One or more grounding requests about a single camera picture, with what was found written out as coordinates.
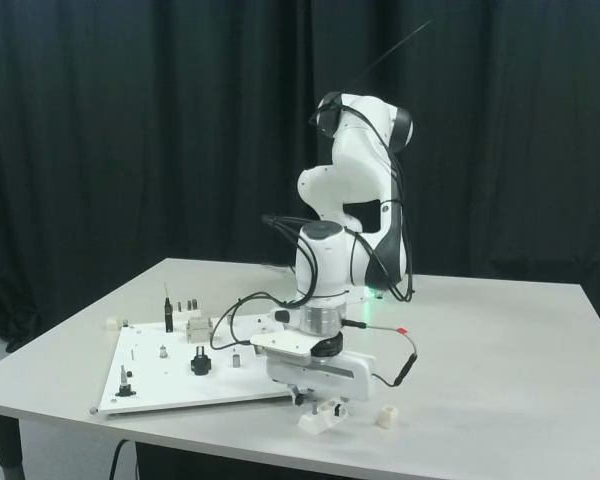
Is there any grey table leg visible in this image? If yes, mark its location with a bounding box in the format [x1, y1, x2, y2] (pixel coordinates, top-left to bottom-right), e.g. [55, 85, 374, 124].
[0, 412, 21, 480]

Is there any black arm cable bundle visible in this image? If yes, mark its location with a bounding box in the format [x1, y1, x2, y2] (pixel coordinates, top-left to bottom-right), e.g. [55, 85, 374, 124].
[262, 94, 416, 304]

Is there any long white peg holder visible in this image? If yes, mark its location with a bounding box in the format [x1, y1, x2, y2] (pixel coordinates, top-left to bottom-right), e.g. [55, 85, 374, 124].
[298, 397, 354, 434]

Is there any thin black overhead cable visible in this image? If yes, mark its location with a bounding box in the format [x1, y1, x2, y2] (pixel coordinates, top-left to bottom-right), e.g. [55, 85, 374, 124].
[308, 18, 435, 126]

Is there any black looping gripper cable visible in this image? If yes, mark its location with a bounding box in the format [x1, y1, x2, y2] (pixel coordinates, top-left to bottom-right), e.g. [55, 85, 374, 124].
[209, 294, 301, 354]

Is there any black curtain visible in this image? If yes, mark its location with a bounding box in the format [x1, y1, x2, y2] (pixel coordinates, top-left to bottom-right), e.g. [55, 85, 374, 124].
[0, 0, 600, 351]

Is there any flat white mounting plate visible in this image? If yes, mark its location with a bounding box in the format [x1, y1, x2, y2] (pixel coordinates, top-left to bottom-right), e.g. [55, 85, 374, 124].
[249, 332, 315, 357]

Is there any black D-SUB plug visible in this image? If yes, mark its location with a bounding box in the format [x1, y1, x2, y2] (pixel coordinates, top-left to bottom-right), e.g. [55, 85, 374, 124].
[188, 344, 213, 376]

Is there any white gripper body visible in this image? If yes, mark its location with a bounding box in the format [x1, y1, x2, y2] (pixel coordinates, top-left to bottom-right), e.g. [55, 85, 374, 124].
[264, 349, 373, 401]

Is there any white task board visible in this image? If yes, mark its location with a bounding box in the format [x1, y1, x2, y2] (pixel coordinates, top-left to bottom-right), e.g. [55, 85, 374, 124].
[88, 319, 306, 416]

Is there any black rod with red tag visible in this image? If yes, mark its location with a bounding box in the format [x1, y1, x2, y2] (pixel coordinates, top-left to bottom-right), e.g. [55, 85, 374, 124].
[347, 319, 421, 389]

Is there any black floor cable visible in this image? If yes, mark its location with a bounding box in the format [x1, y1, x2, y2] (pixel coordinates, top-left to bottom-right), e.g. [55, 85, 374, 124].
[110, 438, 137, 480]

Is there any metal bolt with black base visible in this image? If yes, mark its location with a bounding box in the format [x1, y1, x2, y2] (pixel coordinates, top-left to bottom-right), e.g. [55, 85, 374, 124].
[115, 365, 137, 399]

